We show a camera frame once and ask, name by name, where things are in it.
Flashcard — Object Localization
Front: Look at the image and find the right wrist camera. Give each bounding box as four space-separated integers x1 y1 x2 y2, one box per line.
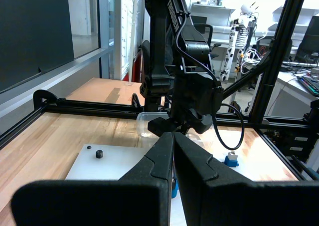
211 87 224 115

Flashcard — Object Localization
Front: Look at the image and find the white task board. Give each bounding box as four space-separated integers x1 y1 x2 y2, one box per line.
65 136 252 226

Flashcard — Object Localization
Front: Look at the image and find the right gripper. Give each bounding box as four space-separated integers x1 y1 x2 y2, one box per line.
148 71 217 138

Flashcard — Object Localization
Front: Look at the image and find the white desk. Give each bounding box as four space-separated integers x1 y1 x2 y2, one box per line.
268 70 319 119

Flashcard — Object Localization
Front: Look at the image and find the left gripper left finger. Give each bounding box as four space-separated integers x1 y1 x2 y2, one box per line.
11 132 174 226

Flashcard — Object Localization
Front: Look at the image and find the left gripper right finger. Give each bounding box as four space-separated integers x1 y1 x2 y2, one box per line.
173 132 319 226

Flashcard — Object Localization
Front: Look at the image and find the clear plastic container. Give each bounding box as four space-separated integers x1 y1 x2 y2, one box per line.
136 112 215 147

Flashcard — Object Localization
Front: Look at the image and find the black camera cable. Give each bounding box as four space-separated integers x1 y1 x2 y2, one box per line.
212 103 245 151

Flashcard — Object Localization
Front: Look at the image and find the black computer monitor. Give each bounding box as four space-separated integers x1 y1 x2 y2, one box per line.
296 15 319 62

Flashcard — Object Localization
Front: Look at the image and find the blue socket block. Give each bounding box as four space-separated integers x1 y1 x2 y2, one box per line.
171 178 178 200
224 151 240 168

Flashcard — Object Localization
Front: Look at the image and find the computer keyboard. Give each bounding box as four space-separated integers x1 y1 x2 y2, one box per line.
296 75 319 97

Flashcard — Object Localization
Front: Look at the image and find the black office chair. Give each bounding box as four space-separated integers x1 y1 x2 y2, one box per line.
193 23 223 60

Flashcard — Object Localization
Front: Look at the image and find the black frame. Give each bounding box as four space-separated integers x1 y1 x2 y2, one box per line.
0 0 319 182

